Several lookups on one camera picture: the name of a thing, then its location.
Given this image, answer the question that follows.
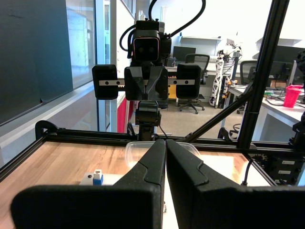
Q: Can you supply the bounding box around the red partition panel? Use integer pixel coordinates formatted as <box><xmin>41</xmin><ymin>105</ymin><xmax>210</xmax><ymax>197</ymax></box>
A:
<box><xmin>116</xmin><ymin>92</ymin><xmax>136</xmax><ymax>134</ymax></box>

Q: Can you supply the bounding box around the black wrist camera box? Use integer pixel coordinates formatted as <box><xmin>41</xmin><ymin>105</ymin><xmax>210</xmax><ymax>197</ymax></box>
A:
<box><xmin>132</xmin><ymin>30</ymin><xmax>161</xmax><ymax>63</ymax></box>

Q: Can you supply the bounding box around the black box with white labels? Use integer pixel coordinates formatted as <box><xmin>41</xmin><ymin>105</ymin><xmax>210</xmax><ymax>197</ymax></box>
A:
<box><xmin>254</xmin><ymin>152</ymin><xmax>305</xmax><ymax>186</ymax></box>

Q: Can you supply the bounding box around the white lattice structure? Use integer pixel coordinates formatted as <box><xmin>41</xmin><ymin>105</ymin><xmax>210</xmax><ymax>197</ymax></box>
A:
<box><xmin>209</xmin><ymin>42</ymin><xmax>242</xmax><ymax>108</ymax></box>

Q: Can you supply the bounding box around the yellow drawer cabinet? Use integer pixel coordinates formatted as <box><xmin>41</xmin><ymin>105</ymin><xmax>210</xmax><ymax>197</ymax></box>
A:
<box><xmin>167</xmin><ymin>84</ymin><xmax>178</xmax><ymax>100</ymax></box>

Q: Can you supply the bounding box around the black aluminium frame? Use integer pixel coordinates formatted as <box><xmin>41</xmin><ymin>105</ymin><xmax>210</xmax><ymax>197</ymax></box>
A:
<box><xmin>0</xmin><ymin>0</ymin><xmax>305</xmax><ymax>187</ymax></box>

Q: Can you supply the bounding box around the white wall shelf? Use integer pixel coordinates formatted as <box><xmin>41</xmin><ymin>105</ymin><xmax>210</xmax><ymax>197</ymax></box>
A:
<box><xmin>178</xmin><ymin>35</ymin><xmax>223</xmax><ymax>50</ymax></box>

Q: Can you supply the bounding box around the clear plastic tub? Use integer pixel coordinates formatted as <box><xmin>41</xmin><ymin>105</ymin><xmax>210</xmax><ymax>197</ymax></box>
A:
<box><xmin>124</xmin><ymin>140</ymin><xmax>201</xmax><ymax>168</ymax></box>

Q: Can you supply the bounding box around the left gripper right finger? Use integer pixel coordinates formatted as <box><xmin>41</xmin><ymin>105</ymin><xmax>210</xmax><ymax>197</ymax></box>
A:
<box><xmin>166</xmin><ymin>139</ymin><xmax>305</xmax><ymax>229</ymax></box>

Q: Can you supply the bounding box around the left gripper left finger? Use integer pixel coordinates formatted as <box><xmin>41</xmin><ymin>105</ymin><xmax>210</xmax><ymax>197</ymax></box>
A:
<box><xmin>10</xmin><ymin>139</ymin><xmax>167</xmax><ymax>229</ymax></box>

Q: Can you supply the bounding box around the blue white connector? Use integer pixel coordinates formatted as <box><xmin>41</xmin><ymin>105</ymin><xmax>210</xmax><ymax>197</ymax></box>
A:
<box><xmin>92</xmin><ymin>169</ymin><xmax>104</xmax><ymax>186</ymax></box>

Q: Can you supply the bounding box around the black office chair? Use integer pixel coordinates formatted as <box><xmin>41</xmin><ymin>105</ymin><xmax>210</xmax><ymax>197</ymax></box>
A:
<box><xmin>239</xmin><ymin>60</ymin><xmax>260</xmax><ymax>86</ymax></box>
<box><xmin>168</xmin><ymin>53</ymin><xmax>211</xmax><ymax>115</ymax></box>

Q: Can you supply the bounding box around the white desk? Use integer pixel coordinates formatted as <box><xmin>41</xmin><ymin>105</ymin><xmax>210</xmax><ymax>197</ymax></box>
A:
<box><xmin>252</xmin><ymin>94</ymin><xmax>305</xmax><ymax>142</ymax></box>

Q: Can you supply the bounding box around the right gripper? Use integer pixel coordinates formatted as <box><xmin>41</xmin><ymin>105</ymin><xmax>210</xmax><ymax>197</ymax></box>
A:
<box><xmin>92</xmin><ymin>62</ymin><xmax>202</xmax><ymax>101</ymax></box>

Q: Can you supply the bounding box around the pink plastic basket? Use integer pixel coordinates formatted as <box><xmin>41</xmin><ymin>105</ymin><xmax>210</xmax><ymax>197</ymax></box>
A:
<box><xmin>283</xmin><ymin>84</ymin><xmax>304</xmax><ymax>108</ymax></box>

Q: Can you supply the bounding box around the black computer monitor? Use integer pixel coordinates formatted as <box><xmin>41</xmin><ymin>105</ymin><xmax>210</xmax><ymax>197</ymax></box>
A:
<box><xmin>172</xmin><ymin>46</ymin><xmax>197</xmax><ymax>61</ymax></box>
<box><xmin>270</xmin><ymin>45</ymin><xmax>305</xmax><ymax>81</ymax></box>

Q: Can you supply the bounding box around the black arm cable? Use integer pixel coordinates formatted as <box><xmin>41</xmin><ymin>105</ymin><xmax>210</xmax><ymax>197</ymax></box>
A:
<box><xmin>119</xmin><ymin>23</ymin><xmax>135</xmax><ymax>52</ymax></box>
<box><xmin>148</xmin><ymin>0</ymin><xmax>207</xmax><ymax>38</ymax></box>

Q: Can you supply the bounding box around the white taskboard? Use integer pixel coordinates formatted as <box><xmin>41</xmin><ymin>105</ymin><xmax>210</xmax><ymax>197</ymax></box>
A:
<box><xmin>80</xmin><ymin>154</ymin><xmax>241</xmax><ymax>229</ymax></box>

